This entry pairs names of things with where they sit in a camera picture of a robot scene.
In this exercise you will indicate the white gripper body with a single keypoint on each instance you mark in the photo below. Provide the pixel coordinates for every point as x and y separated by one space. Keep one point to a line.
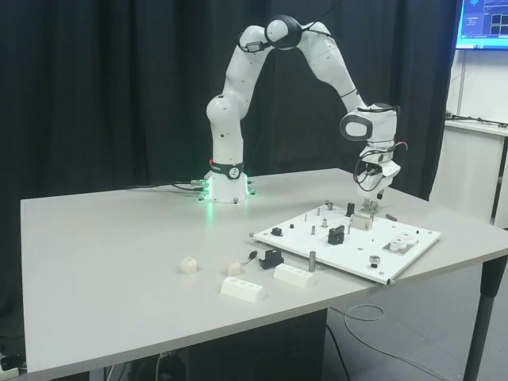
377 176

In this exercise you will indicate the metal square peg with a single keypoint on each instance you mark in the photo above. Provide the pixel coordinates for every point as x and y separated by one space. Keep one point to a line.
372 210

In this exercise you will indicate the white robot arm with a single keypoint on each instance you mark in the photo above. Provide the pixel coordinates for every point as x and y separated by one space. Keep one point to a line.
226 115

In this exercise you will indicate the white peg holder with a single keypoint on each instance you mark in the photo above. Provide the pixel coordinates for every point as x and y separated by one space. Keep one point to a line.
294 274
242 289

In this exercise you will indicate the black waterproof plug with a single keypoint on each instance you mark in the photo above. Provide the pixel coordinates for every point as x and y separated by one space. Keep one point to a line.
351 209

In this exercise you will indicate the black D-SUB plug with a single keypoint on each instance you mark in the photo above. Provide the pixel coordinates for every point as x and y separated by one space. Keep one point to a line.
335 235

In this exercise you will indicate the metal BNC plug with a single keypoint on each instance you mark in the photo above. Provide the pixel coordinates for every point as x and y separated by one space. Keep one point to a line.
324 222

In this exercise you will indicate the white medium gear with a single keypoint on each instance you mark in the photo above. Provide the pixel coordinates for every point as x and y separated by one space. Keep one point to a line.
402 239

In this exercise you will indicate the white large gear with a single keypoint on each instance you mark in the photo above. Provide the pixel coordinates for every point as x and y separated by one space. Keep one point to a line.
395 245

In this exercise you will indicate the white task board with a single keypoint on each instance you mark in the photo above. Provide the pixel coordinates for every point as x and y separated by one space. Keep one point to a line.
357 254

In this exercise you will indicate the white small gear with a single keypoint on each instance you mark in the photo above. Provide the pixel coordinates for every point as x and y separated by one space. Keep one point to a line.
412 240

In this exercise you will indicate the metal bolt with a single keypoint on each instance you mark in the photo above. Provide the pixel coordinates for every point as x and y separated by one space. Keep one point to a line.
374 260

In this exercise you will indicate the black Ethernet plug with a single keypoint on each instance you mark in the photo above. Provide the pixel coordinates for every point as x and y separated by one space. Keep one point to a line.
271 259

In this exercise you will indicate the white small cube holder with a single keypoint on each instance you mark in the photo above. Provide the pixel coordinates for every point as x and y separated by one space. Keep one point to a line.
234 268
187 266

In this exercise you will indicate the black table leg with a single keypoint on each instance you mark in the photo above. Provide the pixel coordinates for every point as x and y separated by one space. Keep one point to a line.
482 317

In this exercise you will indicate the blue screen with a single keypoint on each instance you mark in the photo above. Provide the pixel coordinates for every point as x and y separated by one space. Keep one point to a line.
482 24

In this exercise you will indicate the black curtains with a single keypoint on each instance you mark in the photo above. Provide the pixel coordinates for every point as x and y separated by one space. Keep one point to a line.
99 79

